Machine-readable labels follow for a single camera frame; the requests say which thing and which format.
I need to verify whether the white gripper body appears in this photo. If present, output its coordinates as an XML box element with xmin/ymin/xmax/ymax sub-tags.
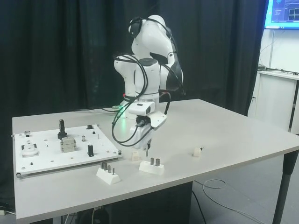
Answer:
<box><xmin>128</xmin><ymin>120</ymin><xmax>154</xmax><ymax>150</ymax></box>

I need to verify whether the white round peg holder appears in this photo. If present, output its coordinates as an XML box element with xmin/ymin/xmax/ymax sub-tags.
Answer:
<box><xmin>139</xmin><ymin>160</ymin><xmax>165</xmax><ymax>175</ymax></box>

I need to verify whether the white square peg holder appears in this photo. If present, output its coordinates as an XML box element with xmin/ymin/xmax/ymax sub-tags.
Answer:
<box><xmin>96</xmin><ymin>166</ymin><xmax>122</xmax><ymax>185</ymax></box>

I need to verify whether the metal socket block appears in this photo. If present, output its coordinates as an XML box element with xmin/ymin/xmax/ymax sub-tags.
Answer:
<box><xmin>60</xmin><ymin>137</ymin><xmax>78</xmax><ymax>154</ymax></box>

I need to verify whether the white task board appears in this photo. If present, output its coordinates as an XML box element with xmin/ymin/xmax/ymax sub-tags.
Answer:
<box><xmin>12</xmin><ymin>123</ymin><xmax>124</xmax><ymax>180</ymax></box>

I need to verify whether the black D-SUB plug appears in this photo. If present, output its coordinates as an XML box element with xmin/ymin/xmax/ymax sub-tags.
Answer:
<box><xmin>57</xmin><ymin>119</ymin><xmax>69</xmax><ymax>139</ymax></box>

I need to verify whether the white large gear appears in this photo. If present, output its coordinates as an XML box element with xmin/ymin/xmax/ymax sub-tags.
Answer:
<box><xmin>21</xmin><ymin>147</ymin><xmax>39</xmax><ymax>158</ymax></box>

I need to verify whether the black curtain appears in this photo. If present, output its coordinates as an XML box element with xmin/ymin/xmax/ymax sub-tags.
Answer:
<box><xmin>0</xmin><ymin>0</ymin><xmax>269</xmax><ymax>130</ymax></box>

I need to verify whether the white cabinet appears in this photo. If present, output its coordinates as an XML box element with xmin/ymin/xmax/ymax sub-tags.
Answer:
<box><xmin>247</xmin><ymin>68</ymin><xmax>299</xmax><ymax>135</ymax></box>

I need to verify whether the black table leg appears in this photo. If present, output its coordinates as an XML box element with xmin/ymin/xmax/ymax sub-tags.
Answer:
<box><xmin>272</xmin><ymin>149</ymin><xmax>297</xmax><ymax>224</ymax></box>

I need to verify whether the blue screen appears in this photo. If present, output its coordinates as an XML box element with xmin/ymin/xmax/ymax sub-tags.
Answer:
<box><xmin>264</xmin><ymin>0</ymin><xmax>299</xmax><ymax>30</ymax></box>

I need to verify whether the black looping arm cable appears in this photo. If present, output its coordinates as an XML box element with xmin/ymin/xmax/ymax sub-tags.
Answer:
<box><xmin>111</xmin><ymin>53</ymin><xmax>150</xmax><ymax>148</ymax></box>

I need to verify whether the grey floor cable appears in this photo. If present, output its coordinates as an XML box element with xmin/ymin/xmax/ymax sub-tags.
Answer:
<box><xmin>192</xmin><ymin>179</ymin><xmax>235</xmax><ymax>224</ymax></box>

